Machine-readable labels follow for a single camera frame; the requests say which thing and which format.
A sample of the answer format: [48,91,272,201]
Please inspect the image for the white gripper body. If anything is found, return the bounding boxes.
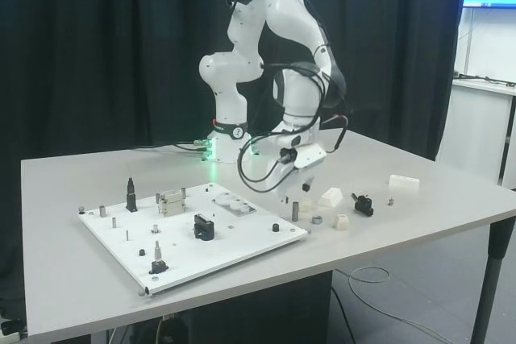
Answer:
[257,157,318,200]

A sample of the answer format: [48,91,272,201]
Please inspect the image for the white wedge-shaped holder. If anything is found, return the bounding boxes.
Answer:
[317,186,343,209]

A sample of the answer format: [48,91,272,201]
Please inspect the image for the white mounting plate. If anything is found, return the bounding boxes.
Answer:
[293,143,327,170]

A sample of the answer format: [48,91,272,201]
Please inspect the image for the black D-SUB plug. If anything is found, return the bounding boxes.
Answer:
[351,192,375,216]

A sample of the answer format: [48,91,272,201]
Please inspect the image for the black connector block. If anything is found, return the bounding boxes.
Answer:
[192,213,216,241]

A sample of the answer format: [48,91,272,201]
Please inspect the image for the long white holder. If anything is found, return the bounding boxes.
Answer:
[388,173,421,191]

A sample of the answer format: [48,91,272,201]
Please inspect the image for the black box under table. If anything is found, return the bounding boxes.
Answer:
[177,269,334,344]

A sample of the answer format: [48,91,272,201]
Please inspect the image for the white task board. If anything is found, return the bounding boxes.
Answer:
[76,181,310,297]

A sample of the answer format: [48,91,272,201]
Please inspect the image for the black waterproof plug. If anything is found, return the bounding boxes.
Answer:
[125,176,139,213]

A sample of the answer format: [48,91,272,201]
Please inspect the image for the black table leg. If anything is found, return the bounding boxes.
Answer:
[471,222,510,344]

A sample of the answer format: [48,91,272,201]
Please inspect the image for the black curtains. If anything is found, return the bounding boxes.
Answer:
[0,0,464,168]

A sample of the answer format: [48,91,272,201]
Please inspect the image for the black looped camera cable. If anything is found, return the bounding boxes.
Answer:
[236,134,298,196]

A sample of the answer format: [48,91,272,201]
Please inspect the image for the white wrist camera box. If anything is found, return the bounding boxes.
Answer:
[277,131,312,150]

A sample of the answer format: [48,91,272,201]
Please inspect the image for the black rod on wire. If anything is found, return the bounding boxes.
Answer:
[320,113,351,156]

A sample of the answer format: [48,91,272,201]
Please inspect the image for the black base cables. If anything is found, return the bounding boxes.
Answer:
[135,140,213,156]

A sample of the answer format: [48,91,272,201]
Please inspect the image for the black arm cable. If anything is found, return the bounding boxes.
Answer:
[225,0,348,135]

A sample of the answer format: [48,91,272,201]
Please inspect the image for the grey floor cable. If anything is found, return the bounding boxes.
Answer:
[347,266,516,331]

